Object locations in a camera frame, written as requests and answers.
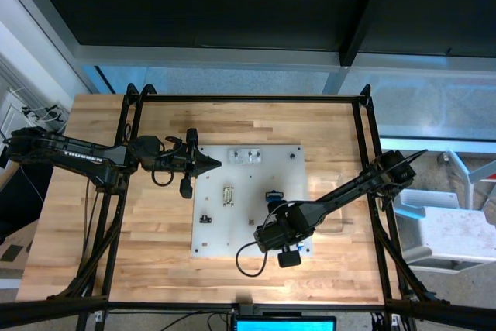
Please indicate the black clamp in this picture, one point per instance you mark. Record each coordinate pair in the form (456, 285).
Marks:
(205, 219)

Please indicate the blue and black connector mount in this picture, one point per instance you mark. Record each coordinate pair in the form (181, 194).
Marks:
(273, 194)

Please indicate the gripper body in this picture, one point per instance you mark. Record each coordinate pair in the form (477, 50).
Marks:
(279, 238)
(190, 160)

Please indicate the silver window frame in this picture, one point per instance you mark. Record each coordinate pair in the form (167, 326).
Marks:
(232, 57)

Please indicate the black building column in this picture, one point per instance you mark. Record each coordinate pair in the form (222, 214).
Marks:
(360, 17)

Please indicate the black table frame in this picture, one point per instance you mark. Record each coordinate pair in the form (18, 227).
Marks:
(248, 98)

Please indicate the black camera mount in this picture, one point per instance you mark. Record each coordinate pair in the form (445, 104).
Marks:
(246, 309)

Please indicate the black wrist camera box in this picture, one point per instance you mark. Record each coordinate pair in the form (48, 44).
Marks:
(290, 258)

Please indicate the grey connector housing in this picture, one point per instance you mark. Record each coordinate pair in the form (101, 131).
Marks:
(228, 196)

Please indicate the clear plastic tub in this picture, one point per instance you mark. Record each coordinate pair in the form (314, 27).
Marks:
(319, 181)

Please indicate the white plastic stool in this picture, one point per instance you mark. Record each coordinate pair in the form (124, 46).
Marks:
(457, 230)

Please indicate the blue laptop screen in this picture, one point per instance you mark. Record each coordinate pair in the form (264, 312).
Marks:
(283, 325)

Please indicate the grey metal stand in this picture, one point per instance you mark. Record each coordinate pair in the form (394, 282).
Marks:
(459, 164)

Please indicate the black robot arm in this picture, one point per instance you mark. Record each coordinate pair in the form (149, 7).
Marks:
(341, 191)
(83, 156)

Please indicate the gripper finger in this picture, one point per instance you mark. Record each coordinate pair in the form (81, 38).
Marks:
(204, 167)
(205, 159)

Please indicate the white board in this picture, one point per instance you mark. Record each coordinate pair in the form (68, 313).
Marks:
(217, 238)

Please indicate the brown cardboard box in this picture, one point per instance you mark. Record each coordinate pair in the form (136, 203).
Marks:
(19, 245)

